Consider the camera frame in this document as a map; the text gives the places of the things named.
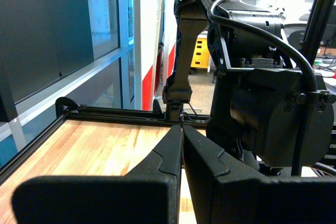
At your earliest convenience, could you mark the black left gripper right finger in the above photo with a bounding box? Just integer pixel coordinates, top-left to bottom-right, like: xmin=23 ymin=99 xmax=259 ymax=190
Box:
xmin=183 ymin=125 xmax=336 ymax=224

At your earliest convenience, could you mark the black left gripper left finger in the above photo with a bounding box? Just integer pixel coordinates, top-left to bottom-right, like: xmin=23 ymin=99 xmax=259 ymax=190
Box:
xmin=12 ymin=124 xmax=183 ymax=224

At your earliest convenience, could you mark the red and white cabinet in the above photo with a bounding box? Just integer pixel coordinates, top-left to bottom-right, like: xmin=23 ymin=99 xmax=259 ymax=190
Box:
xmin=141 ymin=42 xmax=177 ymax=112

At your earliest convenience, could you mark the white office desk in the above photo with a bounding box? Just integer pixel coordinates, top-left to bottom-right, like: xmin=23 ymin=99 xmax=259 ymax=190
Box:
xmin=313 ymin=57 xmax=336 ymax=84

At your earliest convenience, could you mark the yellow drawer cabinet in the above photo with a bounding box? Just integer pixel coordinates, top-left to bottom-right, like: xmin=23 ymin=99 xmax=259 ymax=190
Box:
xmin=190 ymin=37 xmax=211 ymax=69

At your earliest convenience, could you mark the grey mesh office chair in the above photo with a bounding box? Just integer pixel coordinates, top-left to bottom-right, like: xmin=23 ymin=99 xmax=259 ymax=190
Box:
xmin=285 ymin=23 xmax=308 ymax=49

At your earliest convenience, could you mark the black aluminium table frame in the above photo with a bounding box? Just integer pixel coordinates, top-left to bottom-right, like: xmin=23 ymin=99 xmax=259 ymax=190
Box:
xmin=0 ymin=0 xmax=336 ymax=185

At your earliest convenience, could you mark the black curved frame bracket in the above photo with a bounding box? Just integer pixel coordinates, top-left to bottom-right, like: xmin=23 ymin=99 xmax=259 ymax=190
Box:
xmin=55 ymin=97 xmax=81 ymax=116

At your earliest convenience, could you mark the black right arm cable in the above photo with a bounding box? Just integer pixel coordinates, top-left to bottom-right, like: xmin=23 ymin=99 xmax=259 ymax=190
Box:
xmin=208 ymin=0 xmax=319 ymax=176

